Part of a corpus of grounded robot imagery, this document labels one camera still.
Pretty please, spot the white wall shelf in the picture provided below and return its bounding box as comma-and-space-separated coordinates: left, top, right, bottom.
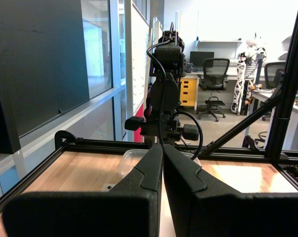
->
195, 39, 244, 51

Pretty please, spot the clear plastic tub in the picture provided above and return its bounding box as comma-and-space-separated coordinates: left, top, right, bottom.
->
117, 149, 201, 179

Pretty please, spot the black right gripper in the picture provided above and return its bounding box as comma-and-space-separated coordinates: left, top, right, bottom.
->
124, 113, 200, 150

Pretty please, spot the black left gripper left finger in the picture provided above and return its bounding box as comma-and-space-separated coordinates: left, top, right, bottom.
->
2, 144, 163, 237

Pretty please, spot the white robot figure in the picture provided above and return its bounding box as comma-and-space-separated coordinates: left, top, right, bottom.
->
230, 32, 267, 116

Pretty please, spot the black office chair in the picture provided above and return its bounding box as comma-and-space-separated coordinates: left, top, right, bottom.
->
197, 58, 230, 123
261, 61, 287, 121

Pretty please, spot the white office desk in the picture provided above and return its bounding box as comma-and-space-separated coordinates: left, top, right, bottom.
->
250, 90, 298, 152
183, 71, 241, 111

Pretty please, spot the grey window frame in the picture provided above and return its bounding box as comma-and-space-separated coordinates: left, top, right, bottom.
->
0, 0, 130, 196

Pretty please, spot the white partition panel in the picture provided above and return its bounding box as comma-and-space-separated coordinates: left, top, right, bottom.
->
125, 0, 151, 117

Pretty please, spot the black aluminium frame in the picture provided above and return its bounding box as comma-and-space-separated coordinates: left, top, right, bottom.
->
0, 0, 298, 218

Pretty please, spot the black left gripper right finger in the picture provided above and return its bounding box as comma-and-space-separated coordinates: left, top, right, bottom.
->
163, 145, 298, 237

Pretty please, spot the black computer monitor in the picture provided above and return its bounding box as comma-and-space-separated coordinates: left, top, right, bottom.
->
189, 51, 215, 72

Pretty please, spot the yellow drawer cabinet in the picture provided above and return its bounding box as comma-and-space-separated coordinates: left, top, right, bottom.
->
180, 78, 198, 107

